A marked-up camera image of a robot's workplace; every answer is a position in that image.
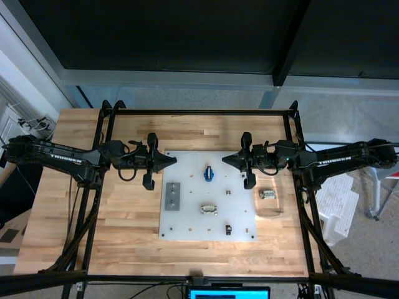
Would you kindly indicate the black clamp block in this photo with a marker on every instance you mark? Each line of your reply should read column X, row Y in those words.
column 228, row 230

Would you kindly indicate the white plastic step stool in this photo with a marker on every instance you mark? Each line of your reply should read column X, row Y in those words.
column 336, row 202

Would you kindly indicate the white board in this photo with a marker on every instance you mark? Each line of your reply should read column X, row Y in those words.
column 193, row 218

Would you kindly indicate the black table level camera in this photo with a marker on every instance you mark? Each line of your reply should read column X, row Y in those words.
column 196, row 278

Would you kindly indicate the blue silver clamp connector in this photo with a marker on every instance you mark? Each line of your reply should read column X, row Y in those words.
column 208, row 175

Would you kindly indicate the blue laptop screen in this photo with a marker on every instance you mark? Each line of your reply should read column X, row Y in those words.
column 227, row 294

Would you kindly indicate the grey metal plate with posts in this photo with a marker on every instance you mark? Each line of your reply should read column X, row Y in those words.
column 176, row 196

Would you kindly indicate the grey metal chair frame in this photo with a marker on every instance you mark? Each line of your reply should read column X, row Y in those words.
column 377, row 193

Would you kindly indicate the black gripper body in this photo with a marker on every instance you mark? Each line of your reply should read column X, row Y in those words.
column 262, row 159
column 137, row 160

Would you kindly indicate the beige HAN10E connector insert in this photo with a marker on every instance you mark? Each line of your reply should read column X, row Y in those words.
column 268, row 195

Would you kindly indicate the beige connector hub housing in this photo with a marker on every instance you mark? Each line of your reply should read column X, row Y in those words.
column 209, row 209

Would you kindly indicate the black aluminium frame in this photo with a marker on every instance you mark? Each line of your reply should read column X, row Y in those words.
column 199, row 111

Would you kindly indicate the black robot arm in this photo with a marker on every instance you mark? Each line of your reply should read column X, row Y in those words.
column 336, row 162
column 62, row 155

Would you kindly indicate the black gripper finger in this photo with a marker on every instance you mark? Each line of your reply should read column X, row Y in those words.
column 237, row 164
column 163, row 157
column 237, row 156
column 163, row 164

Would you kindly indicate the clear plastic tub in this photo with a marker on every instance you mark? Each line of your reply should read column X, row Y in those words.
column 271, row 208

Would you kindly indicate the brown cardboard box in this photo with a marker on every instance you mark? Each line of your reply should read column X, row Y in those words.
column 14, row 221

